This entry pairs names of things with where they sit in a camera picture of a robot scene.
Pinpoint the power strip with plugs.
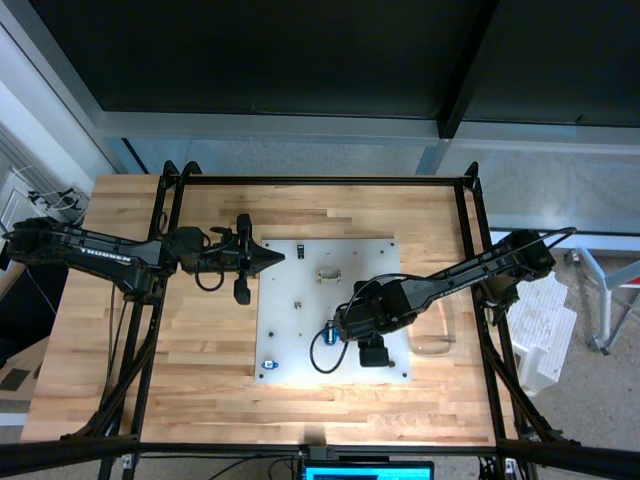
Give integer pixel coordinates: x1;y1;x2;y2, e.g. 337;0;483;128
17;167;89;214

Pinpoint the laptop screen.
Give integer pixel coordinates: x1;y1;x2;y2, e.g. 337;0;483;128
298;460;435;480

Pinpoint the black table-level camera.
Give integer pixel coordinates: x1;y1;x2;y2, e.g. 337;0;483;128
305;435;331;460

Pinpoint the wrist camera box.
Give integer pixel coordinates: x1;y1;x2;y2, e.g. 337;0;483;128
332;304;362;347

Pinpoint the clear plastic tub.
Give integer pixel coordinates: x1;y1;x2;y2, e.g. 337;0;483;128
405;292;459;359

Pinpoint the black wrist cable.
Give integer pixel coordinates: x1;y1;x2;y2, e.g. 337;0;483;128
193;263;225;293
309;327;352;375

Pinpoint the cardboard box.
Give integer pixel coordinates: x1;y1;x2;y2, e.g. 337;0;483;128
0;335;51;401

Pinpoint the white step stool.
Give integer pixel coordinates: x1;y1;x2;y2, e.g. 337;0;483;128
504;272;585;399

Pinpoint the black table frame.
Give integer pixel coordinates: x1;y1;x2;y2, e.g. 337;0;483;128
0;159;640;480

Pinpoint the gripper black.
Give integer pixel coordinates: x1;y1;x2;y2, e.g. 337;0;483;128
217;213;286;307
352;279;399;370

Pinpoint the black wall pillar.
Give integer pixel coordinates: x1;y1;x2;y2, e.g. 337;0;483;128
437;0;502;140

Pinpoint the black case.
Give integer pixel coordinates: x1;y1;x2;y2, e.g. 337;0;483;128
0;262;64;351

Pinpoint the white task board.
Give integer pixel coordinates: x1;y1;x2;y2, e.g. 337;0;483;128
254;238;414;385

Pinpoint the grey metal stand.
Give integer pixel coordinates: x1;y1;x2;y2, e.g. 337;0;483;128
564;244;640;357

